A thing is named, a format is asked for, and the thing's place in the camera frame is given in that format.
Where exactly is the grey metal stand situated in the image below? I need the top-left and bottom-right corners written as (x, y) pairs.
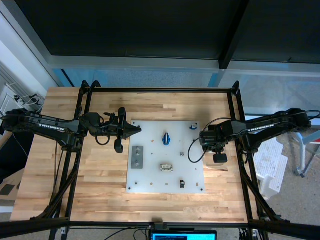
top-left (292, 129), bottom-right (320, 179)

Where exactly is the black room pillar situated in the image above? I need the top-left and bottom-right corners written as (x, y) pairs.
top-left (218, 0), bottom-right (251, 70)

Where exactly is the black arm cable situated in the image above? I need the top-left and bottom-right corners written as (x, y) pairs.
top-left (187, 138), bottom-right (209, 164)
top-left (95, 134), bottom-right (112, 147)

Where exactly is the grey metal peg plate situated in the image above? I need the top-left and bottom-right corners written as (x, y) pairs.
top-left (129, 145), bottom-right (145, 170)

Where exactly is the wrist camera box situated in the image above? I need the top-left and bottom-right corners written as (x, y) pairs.
top-left (199, 129), bottom-right (215, 149)

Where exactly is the beige multi-pin connector housing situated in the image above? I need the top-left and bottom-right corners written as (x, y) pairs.
top-left (159, 163), bottom-right (175, 173)

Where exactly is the laptop screen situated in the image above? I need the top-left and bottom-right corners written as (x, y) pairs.
top-left (149, 230), bottom-right (218, 240)

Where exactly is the black camera box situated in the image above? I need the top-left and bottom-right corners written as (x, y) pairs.
top-left (149, 218), bottom-right (168, 230)

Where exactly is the white task board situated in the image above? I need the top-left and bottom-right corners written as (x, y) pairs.
top-left (126, 119), bottom-right (206, 195)

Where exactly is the blue connector holder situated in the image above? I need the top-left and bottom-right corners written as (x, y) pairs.
top-left (161, 132), bottom-right (172, 146)

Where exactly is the cardboard box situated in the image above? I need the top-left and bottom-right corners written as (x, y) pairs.
top-left (0, 167), bottom-right (26, 201)

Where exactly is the clear plastic tub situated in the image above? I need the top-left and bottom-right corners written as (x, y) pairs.
top-left (202, 146), bottom-right (227, 172)

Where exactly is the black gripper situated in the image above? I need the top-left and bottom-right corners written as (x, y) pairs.
top-left (212, 136), bottom-right (229, 165)
top-left (104, 107), bottom-right (143, 154)

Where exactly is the white foam block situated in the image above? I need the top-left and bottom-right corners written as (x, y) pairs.
top-left (252, 139), bottom-right (288, 201)

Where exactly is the black cable bundle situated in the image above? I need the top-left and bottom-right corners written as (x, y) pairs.
top-left (13, 93), bottom-right (42, 107)

